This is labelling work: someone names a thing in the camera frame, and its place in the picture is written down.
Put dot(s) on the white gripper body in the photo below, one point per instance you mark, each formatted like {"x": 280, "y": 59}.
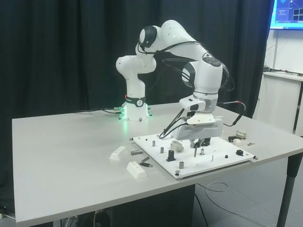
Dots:
{"x": 201, "y": 131}

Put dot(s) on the metal round peg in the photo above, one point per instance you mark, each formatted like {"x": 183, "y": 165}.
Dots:
{"x": 162, "y": 150}
{"x": 194, "y": 152}
{"x": 153, "y": 143}
{"x": 136, "y": 152}

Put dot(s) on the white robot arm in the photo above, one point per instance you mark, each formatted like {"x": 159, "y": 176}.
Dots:
{"x": 175, "y": 35}

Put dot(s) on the metal square peg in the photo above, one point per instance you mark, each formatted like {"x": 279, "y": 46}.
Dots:
{"x": 181, "y": 165}

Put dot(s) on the white peg holder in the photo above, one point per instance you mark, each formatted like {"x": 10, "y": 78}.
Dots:
{"x": 136, "y": 169}
{"x": 117, "y": 153}

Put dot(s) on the white task board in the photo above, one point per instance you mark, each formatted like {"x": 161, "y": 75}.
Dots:
{"x": 194, "y": 163}

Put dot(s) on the small white plug holder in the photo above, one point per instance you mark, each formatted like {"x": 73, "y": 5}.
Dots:
{"x": 237, "y": 141}

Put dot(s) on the black D-SUB plug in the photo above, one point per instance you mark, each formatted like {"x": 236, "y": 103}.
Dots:
{"x": 237, "y": 135}

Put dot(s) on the small metal USB plug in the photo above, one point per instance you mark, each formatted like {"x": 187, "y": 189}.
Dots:
{"x": 251, "y": 143}

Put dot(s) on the white cabinet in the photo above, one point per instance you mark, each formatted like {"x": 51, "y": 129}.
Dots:
{"x": 281, "y": 101}

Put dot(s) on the black table leg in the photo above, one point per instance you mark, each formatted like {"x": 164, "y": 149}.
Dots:
{"x": 287, "y": 191}

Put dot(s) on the blue screen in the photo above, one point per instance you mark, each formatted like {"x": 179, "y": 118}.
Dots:
{"x": 287, "y": 14}

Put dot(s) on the black curtains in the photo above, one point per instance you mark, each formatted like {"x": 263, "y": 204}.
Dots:
{"x": 71, "y": 54}

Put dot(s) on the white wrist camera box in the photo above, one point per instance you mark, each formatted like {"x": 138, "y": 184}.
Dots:
{"x": 192, "y": 104}

